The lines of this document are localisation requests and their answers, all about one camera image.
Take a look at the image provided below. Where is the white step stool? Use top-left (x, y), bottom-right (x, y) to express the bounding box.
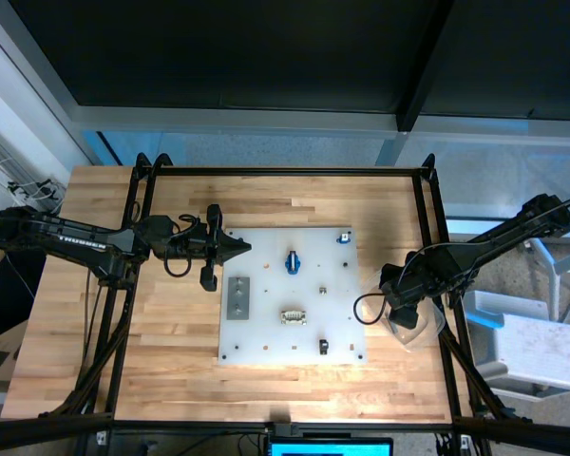
top-left (465, 288), bottom-right (570, 403)

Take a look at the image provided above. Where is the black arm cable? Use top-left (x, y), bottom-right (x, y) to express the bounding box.
top-left (352, 291), bottom-right (391, 328)
top-left (163, 214), bottom-right (197, 278)

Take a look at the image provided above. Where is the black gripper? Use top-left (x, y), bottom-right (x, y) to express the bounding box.
top-left (378, 250), bottom-right (439, 331)
top-left (184, 203), bottom-right (253, 293)

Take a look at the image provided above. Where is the large blue connector socket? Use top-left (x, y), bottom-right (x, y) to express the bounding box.
top-left (282, 248), bottom-right (302, 276)

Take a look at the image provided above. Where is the black metal frame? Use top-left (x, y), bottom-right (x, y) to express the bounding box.
top-left (0, 151), bottom-right (570, 456)

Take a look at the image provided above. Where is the clear plastic tub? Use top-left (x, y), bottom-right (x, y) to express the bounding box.
top-left (360, 267), bottom-right (447, 353)

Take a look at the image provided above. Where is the white taskboard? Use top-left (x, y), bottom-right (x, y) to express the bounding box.
top-left (217, 226), bottom-right (368, 367)

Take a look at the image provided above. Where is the blue lit screen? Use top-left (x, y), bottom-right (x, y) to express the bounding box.
top-left (267, 437), bottom-right (395, 456)

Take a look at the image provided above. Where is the grey metal bar plate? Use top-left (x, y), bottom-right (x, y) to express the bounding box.
top-left (225, 275), bottom-right (252, 321)

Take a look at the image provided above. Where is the beige connector housing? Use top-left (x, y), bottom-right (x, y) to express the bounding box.
top-left (280, 309), bottom-right (310, 327)

